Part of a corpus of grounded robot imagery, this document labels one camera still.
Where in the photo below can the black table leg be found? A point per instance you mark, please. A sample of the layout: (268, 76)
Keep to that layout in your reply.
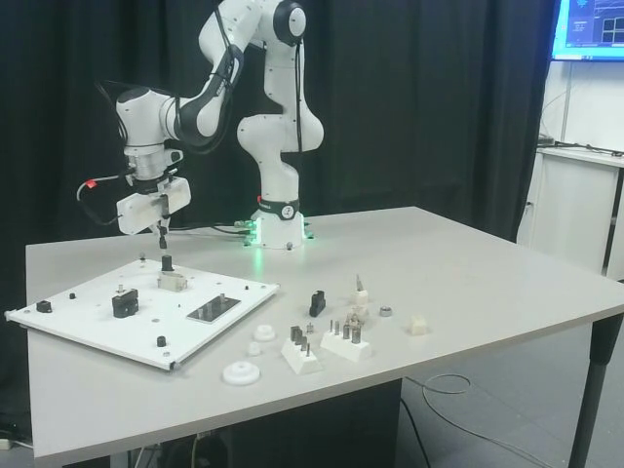
(597, 365)

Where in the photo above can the black USB plug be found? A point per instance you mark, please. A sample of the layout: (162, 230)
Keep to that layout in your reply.
(162, 242)

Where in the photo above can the medium metal square peg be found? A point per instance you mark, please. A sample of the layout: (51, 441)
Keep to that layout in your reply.
(302, 340)

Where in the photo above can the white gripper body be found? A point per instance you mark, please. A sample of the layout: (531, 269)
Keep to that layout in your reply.
(141, 217)

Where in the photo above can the white large gear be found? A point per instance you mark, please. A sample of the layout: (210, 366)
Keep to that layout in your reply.
(241, 374)

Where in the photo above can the white power strip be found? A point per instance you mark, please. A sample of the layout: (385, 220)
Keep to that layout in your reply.
(4, 442)

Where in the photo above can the black curtain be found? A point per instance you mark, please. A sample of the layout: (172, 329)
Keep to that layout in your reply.
(439, 122)

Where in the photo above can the grey Ethernet plug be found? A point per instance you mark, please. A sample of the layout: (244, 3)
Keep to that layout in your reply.
(359, 284)

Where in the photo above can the white small gear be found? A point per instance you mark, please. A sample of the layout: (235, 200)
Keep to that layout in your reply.
(254, 348)

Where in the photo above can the white medium gear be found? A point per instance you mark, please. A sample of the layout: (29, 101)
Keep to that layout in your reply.
(263, 334)

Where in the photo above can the large metal square peg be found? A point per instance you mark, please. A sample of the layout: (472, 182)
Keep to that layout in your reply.
(295, 334)

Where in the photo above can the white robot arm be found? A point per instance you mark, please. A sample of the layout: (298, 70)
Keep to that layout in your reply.
(280, 141)

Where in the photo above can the metal BNC plug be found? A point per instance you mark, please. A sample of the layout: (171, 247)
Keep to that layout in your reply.
(386, 311)

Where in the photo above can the thick metal round peg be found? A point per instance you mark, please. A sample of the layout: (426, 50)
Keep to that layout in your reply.
(345, 332)
(356, 335)

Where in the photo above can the blue monitor screen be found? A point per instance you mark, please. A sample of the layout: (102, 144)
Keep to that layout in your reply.
(590, 29)

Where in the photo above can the small white plug holder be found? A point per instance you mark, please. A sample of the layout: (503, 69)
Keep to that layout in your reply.
(417, 326)

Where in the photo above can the white square peg holder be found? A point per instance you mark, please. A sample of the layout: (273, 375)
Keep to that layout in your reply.
(300, 361)

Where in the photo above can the white Ethernet plug holder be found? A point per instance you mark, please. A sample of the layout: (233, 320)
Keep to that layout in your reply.
(360, 298)

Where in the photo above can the white task board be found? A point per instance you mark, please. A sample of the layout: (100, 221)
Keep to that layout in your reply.
(73, 317)

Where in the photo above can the white cabinet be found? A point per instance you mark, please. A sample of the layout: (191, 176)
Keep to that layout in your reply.
(565, 209)

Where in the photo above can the white round peg holder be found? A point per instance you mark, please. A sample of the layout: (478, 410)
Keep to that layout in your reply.
(346, 348)

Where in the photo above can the black D-SUB plug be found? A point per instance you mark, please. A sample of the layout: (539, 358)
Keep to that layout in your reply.
(317, 304)

